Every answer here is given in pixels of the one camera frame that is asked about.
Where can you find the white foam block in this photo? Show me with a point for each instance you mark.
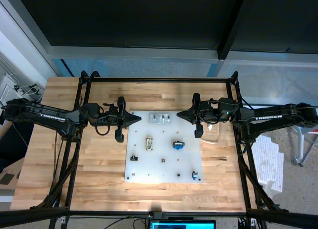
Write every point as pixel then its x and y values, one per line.
pixel 268 164

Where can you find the small black table camera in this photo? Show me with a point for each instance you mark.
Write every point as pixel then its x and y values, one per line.
pixel 157 215

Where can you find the white task board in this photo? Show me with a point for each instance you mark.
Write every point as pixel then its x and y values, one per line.
pixel 159 149

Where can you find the black aluminium frame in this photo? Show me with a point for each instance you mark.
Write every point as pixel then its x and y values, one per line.
pixel 159 80

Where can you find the blue and black D-sub socket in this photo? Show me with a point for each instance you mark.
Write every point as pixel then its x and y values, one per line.
pixel 178 145

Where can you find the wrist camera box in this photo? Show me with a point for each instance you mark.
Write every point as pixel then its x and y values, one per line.
pixel 213 104

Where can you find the blue RJ45 socket mount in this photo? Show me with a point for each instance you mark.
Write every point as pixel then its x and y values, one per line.
pixel 193 176

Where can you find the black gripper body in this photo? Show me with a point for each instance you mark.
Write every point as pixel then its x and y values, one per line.
pixel 198 132
pixel 120 135

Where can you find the clear plastic tub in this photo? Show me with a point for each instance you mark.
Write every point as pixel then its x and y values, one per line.
pixel 211 137

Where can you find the laptop with blue screen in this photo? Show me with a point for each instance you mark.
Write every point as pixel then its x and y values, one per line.
pixel 181 225

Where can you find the grey multi-pin connector housing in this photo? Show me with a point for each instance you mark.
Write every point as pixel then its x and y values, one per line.
pixel 148 143

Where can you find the black clamp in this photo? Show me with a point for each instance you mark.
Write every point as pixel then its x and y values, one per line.
pixel 134 158

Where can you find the black wall post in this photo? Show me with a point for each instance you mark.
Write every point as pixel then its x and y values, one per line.
pixel 231 27

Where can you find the brown cardboard box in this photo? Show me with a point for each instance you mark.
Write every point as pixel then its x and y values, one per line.
pixel 15 169

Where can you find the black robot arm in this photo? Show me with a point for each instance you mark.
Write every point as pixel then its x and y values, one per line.
pixel 49 114
pixel 268 117

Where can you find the grey chair base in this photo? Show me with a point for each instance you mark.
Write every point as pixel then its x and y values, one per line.
pixel 300 149

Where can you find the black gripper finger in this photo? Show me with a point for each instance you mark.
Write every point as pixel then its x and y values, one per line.
pixel 129 121
pixel 188 111
pixel 189 118
pixel 130 115

